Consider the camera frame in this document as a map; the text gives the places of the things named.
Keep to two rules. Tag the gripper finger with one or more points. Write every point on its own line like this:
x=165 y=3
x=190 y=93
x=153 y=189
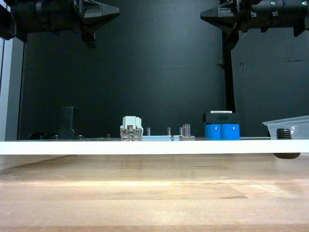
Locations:
x=108 y=12
x=213 y=17

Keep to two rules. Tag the blue black connector socket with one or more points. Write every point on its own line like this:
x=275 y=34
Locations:
x=222 y=131

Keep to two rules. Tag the grey connector housing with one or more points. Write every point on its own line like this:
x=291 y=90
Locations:
x=130 y=125

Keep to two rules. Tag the black pillar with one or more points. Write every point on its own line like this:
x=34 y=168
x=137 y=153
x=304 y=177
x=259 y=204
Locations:
x=228 y=84

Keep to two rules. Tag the black clamp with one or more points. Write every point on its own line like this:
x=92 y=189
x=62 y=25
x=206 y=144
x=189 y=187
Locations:
x=67 y=120

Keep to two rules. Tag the clear plastic tub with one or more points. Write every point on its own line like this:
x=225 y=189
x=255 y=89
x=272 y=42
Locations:
x=289 y=123

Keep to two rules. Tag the small metal socket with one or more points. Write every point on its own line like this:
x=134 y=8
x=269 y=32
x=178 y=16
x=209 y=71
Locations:
x=186 y=131

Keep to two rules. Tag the black screw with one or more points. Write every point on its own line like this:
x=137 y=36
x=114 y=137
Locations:
x=283 y=134

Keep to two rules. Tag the aluminium block with posts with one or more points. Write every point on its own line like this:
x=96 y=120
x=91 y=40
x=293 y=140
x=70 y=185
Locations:
x=157 y=138

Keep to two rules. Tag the white task board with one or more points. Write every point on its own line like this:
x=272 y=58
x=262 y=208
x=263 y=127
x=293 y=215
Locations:
x=154 y=147

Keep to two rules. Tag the black rubber board foot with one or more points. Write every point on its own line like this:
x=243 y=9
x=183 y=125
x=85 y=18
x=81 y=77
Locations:
x=286 y=155

